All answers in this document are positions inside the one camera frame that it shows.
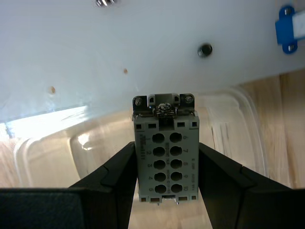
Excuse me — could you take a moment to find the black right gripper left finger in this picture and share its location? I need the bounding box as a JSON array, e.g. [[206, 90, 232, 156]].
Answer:
[[0, 141, 139, 229]]

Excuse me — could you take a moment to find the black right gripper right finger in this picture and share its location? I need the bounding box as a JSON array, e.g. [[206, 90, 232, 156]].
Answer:
[[198, 142, 305, 229]]

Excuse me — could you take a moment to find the grey HAN10E connector insert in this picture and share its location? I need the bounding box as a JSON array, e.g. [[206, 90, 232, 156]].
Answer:
[[132, 93, 200, 206]]

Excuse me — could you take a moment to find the clear plastic tub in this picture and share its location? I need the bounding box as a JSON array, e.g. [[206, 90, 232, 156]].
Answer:
[[4, 87, 269, 191]]

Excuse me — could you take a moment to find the black screw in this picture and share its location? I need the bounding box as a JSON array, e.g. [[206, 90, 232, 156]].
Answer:
[[197, 43, 213, 58]]

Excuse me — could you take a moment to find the white task board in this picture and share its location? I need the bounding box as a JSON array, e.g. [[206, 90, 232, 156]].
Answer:
[[0, 0, 305, 125]]

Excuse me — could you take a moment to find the small silver clip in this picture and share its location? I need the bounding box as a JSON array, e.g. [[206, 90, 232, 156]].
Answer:
[[95, 0, 121, 7]]

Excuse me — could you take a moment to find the blue clamp with white strap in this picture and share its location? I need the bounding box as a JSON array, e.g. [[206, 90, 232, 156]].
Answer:
[[275, 5, 305, 55]]

